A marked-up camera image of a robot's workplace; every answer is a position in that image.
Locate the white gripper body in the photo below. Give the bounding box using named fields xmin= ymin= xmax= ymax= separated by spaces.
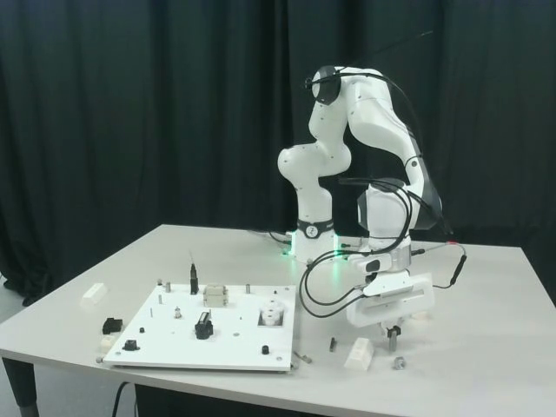
xmin=347 ymin=272 xmax=435 ymax=329

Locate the long white peg holder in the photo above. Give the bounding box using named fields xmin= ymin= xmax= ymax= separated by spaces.
xmin=344 ymin=336 xmax=375 ymax=370
xmin=81 ymin=281 xmax=109 ymax=308

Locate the beige box connector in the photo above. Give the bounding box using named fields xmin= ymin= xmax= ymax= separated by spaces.
xmin=202 ymin=281 xmax=223 ymax=308

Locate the black box under table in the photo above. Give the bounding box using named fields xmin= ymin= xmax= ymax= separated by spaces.
xmin=134 ymin=381 xmax=283 ymax=417

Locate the white task board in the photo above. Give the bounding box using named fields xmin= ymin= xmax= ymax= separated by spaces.
xmin=96 ymin=284 xmax=299 ymax=374

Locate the black curtain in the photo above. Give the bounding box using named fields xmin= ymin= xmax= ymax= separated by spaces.
xmin=0 ymin=0 xmax=556 ymax=305

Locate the dark table leg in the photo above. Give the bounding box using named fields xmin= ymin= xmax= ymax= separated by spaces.
xmin=2 ymin=358 xmax=36 ymax=417

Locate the thin black rod on wire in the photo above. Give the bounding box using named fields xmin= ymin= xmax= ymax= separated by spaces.
xmin=414 ymin=238 xmax=469 ymax=290

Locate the black looped wrist cable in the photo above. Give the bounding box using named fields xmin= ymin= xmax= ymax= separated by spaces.
xmin=301 ymin=248 xmax=374 ymax=321

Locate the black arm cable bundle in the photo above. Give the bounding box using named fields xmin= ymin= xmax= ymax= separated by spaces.
xmin=305 ymin=29 xmax=455 ymax=238

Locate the black base cable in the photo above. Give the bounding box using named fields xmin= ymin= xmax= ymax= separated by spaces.
xmin=247 ymin=228 xmax=293 ymax=245

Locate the black floor cable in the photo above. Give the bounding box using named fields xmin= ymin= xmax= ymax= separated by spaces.
xmin=113 ymin=381 xmax=136 ymax=417

